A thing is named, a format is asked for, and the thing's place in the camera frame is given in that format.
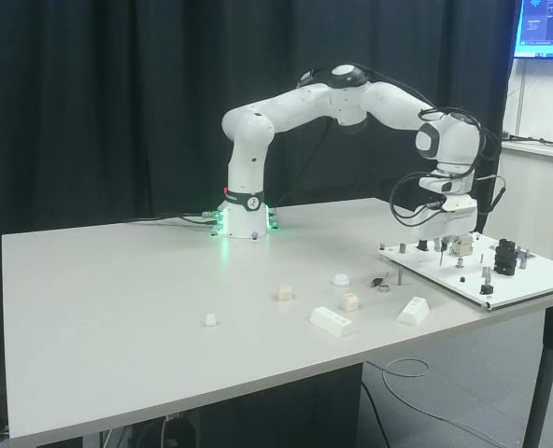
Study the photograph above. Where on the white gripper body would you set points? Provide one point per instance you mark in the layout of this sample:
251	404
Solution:
440	224

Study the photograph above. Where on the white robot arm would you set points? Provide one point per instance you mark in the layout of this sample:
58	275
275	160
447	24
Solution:
253	154

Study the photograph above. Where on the metal bolt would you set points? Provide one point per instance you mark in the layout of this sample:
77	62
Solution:
384	289

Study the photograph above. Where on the white wedge holder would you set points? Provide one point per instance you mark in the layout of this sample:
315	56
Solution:
413	311

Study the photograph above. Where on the black D-SUB plug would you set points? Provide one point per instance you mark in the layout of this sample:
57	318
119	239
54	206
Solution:
505	261

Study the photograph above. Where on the white large gear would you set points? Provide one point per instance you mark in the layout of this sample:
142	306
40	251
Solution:
340	280

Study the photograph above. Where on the small white cube holder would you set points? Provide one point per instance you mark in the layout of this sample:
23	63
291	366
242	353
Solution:
284	293
349	302

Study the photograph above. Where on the white task board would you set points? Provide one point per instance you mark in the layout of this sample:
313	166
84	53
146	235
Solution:
528	284

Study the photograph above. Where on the white cabinet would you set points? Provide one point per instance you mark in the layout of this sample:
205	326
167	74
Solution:
538	196

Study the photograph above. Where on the long white holder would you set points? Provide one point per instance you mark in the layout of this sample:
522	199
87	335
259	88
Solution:
331	322

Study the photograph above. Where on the dark table leg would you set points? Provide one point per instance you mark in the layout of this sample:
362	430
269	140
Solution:
545	373

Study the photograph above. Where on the blue screen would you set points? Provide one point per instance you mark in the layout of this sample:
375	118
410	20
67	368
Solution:
545	28

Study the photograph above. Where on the white small gear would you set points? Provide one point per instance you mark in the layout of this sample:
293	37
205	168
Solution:
209	319

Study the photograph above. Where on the black curtain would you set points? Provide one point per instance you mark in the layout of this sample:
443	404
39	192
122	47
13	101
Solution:
117	93

